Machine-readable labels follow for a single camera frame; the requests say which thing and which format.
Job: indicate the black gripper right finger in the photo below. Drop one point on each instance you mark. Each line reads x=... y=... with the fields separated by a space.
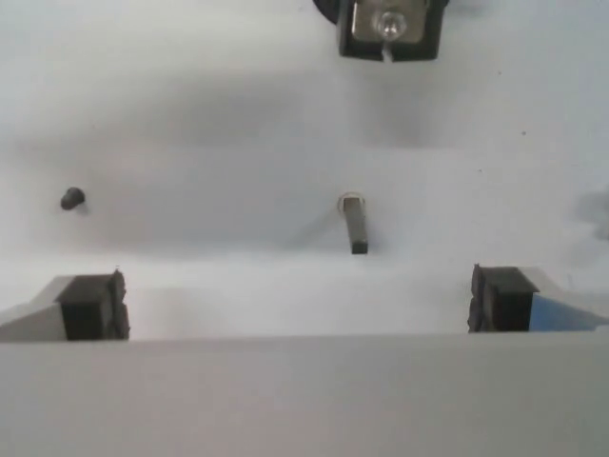
x=499 y=300

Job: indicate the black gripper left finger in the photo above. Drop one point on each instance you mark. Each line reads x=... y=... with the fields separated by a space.
x=92 y=309

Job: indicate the metal square peg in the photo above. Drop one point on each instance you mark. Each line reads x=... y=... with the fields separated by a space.
x=357 y=228

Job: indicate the black screw head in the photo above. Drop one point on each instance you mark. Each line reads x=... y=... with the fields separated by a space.
x=72 y=198

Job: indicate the white task board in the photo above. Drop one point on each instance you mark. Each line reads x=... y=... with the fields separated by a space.
x=190 y=143

